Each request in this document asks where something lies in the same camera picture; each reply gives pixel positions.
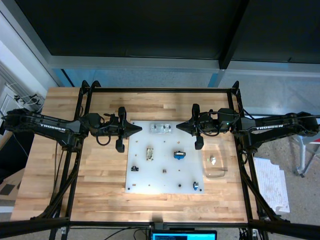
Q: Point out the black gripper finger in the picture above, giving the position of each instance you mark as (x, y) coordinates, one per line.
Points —
(188, 123)
(188, 130)
(130, 125)
(130, 132)

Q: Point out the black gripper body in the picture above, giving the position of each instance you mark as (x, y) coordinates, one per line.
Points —
(196, 111)
(120, 112)

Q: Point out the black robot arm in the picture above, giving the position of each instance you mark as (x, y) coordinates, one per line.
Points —
(267, 127)
(50, 126)

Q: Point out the blue black D-sub connector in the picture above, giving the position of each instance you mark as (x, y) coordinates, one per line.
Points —
(179, 155)

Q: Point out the beige connector housing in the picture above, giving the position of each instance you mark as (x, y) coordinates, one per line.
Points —
(149, 153)

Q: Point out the aluminium clamp block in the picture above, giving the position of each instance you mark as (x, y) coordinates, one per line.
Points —
(161, 128)

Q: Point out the small black clamp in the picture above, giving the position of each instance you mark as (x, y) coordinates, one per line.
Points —
(135, 168)

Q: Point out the white task board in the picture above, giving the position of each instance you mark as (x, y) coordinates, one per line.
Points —
(155, 180)

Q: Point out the clear plastic tub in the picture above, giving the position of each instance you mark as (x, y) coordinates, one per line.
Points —
(221, 173)

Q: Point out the blue RJ45 socket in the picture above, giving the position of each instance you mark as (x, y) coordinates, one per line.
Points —
(195, 186)

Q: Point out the white foam pad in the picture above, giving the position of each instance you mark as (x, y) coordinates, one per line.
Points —
(272, 185)

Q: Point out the laptop screen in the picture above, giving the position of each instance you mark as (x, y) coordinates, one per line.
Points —
(182, 236)

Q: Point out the grey metal stand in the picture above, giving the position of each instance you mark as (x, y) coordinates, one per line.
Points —
(302, 157)

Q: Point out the red white object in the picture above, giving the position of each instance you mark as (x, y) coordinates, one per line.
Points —
(315, 141)

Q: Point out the cardboard box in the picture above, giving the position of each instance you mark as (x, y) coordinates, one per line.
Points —
(10, 180)

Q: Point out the black metal frame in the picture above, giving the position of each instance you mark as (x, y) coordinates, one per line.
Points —
(160, 90)

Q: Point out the black vertical post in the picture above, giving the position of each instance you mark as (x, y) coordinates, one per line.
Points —
(233, 37)

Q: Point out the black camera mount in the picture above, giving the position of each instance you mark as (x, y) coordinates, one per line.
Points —
(160, 225)

